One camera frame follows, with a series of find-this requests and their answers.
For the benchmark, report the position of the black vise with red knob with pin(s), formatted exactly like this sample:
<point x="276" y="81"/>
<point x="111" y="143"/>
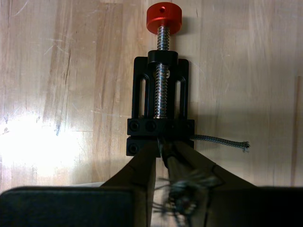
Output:
<point x="138" y="65"/>

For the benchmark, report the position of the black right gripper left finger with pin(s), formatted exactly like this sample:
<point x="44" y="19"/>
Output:
<point x="144" y="165"/>

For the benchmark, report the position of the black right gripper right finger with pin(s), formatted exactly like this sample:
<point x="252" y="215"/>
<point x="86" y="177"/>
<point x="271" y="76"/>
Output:
<point x="201" y="170"/>

